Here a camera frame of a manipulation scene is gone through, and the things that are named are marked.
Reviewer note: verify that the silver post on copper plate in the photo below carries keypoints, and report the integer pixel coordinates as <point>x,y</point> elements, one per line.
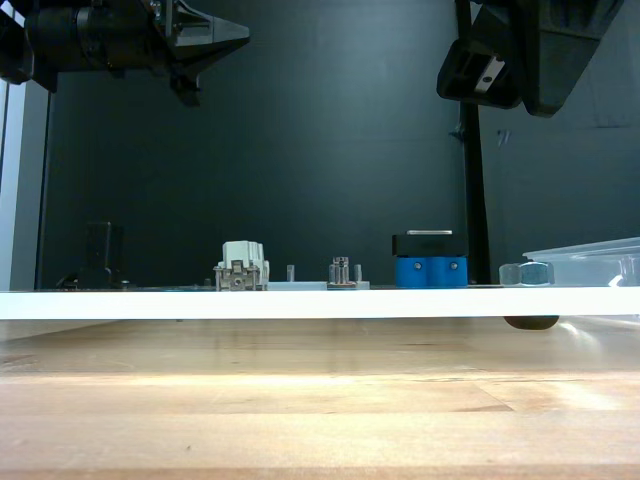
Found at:
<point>341,270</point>

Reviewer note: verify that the black round board foot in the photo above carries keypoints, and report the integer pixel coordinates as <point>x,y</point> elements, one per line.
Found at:
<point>530,324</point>

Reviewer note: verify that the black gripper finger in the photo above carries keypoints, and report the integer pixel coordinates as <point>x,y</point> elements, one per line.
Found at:
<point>200,27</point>
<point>565,60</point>
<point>200,57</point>

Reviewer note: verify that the black upright post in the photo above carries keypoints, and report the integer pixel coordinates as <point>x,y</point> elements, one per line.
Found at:
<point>477,200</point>

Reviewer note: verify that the silver M12 hex nut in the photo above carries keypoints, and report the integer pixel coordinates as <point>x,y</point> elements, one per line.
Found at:
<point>537,274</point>

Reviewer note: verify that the small black socket bracket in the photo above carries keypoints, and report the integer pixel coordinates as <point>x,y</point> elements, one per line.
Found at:
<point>102,250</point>

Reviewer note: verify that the clear plastic tub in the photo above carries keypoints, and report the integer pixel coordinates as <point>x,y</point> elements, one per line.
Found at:
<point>600,270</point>

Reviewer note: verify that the grey connector housing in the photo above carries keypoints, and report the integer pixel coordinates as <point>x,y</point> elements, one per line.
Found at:
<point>240,265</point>

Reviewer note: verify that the clear block with posts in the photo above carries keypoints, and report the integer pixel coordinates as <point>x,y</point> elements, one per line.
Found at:
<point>295,286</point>

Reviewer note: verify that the white mounting board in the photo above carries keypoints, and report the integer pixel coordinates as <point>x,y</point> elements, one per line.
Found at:
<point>250,302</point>

